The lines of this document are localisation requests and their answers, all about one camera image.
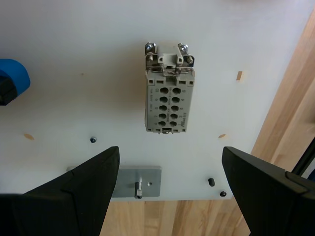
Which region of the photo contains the white plastic board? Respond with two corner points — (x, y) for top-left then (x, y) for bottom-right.
(0, 0), (313, 202)

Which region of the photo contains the beige HAN10E connector insert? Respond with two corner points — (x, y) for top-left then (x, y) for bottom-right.
(144, 53), (197, 135)

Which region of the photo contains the grey metal plate with pegs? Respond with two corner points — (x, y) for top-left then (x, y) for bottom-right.
(66, 166), (162, 201)

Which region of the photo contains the beige HAN10E hub socket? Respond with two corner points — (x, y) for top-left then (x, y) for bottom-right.
(144, 41), (189, 57)

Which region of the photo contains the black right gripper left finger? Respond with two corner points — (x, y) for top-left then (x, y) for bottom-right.
(0, 146), (121, 236)

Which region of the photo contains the black aluminium frame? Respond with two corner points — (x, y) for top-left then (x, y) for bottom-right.
(291, 137), (315, 179)

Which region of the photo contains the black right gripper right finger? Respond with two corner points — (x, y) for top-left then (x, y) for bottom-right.
(222, 146), (315, 236)

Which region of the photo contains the blue D-sub connector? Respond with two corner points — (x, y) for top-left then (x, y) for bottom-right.
(0, 58), (32, 106)

